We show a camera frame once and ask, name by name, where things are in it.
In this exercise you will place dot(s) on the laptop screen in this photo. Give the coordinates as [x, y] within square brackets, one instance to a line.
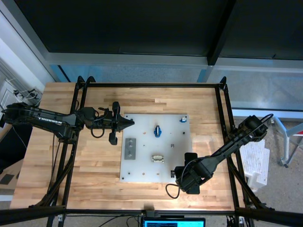
[172, 223]

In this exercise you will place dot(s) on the black aluminium frame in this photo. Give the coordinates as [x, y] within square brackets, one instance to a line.
[151, 84]

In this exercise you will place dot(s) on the black table-level camera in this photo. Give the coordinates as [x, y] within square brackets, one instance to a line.
[151, 213]

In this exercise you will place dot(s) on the beige multi-pin connector housing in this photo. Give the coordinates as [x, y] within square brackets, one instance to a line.
[158, 159]

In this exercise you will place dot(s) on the black wall post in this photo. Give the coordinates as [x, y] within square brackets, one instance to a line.
[220, 35]

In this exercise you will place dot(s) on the white task board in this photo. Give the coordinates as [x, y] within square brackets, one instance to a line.
[146, 163]

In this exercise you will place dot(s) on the whiteboard stand with red panel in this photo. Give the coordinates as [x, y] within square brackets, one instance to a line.
[285, 146]

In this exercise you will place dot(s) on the brown cardboard box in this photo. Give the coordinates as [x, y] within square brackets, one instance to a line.
[14, 170]

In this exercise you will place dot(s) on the black case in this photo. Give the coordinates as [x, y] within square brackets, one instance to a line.
[11, 146]

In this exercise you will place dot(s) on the small blue white connector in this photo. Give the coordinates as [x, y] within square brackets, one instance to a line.
[182, 120]

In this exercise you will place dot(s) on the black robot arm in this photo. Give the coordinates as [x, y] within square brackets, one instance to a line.
[47, 119]
[227, 146]

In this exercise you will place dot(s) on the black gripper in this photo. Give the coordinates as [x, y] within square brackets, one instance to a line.
[188, 179]
[113, 120]

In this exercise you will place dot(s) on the grey metal bar plate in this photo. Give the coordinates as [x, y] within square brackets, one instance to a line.
[126, 151]

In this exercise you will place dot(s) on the white foam block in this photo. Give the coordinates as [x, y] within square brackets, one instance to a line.
[256, 165]

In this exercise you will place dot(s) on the blue socket mount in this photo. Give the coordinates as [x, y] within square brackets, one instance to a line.
[155, 134]

